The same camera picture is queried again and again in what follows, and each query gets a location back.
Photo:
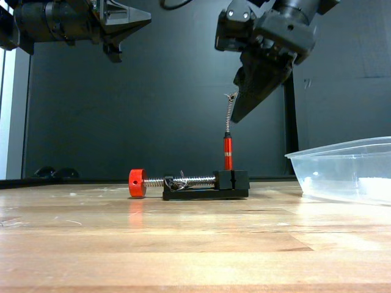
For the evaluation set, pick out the clear plastic tub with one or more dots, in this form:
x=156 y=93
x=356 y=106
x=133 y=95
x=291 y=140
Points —
x=336 y=171

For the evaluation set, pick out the red RCA connector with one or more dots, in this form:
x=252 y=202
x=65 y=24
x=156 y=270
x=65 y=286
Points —
x=228 y=152

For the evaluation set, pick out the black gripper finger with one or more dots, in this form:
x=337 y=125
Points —
x=122 y=30
x=242 y=79
x=265 y=79
x=122 y=12

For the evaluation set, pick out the black clamp with red knob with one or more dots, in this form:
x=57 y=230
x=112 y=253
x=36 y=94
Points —
x=232 y=183

